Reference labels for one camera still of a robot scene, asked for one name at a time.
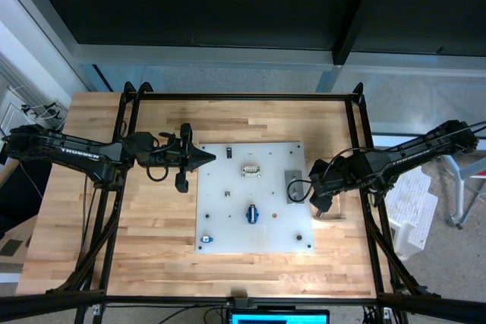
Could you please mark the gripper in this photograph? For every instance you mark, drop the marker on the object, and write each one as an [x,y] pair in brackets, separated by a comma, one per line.
[324,178]
[185,157]

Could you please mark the silver metal cylinder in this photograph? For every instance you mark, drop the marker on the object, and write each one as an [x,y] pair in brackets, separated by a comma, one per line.
[322,217]

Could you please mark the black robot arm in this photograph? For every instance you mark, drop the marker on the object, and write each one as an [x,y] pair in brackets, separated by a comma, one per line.
[410,157]
[76,151]

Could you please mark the small black connector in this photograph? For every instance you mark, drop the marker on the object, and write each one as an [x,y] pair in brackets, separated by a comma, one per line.
[229,152]

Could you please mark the grey metal plate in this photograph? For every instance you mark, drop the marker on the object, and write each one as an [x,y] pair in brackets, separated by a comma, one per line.
[294,176]

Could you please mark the clear plastic tub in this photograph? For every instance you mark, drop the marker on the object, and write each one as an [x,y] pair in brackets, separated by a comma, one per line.
[338,207]

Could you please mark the grey multi-pin connector housing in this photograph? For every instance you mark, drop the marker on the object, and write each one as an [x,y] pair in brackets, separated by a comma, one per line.
[251,172]

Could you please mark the black block with silver rod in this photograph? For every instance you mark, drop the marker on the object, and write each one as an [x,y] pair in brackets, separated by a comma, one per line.
[251,213]

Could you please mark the white task board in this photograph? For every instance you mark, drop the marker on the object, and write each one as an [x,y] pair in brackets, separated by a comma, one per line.
[228,233]

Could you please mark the white step stool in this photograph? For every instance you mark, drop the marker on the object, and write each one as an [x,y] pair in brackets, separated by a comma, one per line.
[410,206]

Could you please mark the screen with blue edge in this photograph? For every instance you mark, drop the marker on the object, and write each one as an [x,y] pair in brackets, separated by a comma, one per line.
[277,318]

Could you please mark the blue round clamp mount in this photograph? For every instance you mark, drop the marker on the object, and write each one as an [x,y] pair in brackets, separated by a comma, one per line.
[246,214]

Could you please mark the blue flanged mount base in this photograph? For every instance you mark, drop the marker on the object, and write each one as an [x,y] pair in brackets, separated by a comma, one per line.
[199,240]

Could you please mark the grey metal chair frame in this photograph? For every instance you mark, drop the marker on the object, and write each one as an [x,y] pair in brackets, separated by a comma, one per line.
[460,195]

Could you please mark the small black camera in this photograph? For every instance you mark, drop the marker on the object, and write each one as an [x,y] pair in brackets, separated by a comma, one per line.
[243,302]

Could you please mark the black metal frame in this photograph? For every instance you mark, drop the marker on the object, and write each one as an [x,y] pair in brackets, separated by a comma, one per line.
[57,300]

